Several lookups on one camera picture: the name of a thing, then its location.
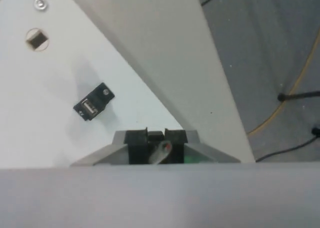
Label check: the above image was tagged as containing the black stand leg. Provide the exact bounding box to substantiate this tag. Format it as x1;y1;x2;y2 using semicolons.
277;90;320;102

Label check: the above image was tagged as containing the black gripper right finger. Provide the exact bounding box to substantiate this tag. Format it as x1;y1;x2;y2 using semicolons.
164;128;241;164

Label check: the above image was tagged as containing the long thin cable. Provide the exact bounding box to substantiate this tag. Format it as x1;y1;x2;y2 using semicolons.
246;33;320;136

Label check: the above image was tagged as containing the white task board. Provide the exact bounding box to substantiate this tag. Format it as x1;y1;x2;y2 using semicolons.
0;0;185;169

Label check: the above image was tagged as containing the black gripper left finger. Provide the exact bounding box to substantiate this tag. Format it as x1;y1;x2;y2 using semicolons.
69;128;150;166

